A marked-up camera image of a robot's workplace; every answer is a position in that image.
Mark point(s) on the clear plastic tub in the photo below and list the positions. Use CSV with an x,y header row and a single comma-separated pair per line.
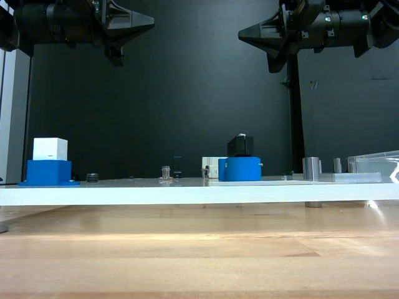
x,y
377,165

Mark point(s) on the grey round foot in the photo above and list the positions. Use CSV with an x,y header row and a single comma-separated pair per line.
x,y
3,228

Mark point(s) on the large silver metal cylinder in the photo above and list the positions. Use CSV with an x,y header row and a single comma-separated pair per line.
x,y
311,168

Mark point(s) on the grey metal peg block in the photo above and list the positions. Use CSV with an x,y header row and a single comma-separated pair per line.
x,y
355,177

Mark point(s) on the grey frame post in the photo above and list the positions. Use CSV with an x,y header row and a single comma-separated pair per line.
x,y
12,124

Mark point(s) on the small grey plug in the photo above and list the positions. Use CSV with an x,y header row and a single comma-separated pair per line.
x,y
204,173

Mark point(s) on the white base board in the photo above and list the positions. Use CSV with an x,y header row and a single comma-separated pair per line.
x,y
156,194

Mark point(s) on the black block clamp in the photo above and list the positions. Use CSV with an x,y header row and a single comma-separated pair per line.
x,y
240,146

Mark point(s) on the medium silver metal pin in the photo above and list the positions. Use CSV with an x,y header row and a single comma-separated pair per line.
x,y
351,167

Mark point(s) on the small black connector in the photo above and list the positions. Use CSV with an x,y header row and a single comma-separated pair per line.
x,y
178,166

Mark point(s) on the blue square socket base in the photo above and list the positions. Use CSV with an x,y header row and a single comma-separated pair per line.
x,y
46,172

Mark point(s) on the blue round holder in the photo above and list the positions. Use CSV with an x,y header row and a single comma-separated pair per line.
x,y
243,169

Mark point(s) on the white cube block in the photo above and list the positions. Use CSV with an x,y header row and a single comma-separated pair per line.
x,y
46,149

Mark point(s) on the thin white sheet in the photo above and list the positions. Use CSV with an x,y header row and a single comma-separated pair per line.
x,y
262,183

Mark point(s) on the black frame post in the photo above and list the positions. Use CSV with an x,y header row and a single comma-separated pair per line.
x,y
296,124

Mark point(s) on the white connector housing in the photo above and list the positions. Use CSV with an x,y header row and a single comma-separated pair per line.
x,y
212,168

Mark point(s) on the thin silver metal pin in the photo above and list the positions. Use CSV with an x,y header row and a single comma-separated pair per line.
x,y
337,165

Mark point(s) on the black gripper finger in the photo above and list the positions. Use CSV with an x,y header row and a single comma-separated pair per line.
x,y
262,37
278,57
134,28
115,54

